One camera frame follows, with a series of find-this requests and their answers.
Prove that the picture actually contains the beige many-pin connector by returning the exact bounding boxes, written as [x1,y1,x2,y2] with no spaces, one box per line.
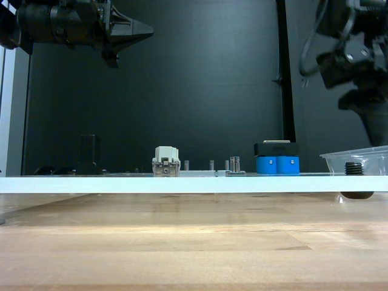
[151,145,181,178]

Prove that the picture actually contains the clear plastic container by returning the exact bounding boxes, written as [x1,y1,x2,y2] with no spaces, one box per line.
[319,145,388,176]

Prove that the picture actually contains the black frame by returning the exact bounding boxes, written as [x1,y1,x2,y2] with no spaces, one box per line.
[271,0,298,144]

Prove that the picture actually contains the white task board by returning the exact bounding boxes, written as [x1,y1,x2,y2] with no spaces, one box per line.
[0,174,388,195]

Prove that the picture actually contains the tall black block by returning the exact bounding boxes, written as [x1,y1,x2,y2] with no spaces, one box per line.
[78,134,98,175]

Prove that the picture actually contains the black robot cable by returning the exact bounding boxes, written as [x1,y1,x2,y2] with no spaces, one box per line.
[298,0,356,77]

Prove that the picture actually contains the blue socket block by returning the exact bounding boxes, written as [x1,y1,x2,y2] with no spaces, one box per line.
[256,155,278,176]
[277,155,301,176]

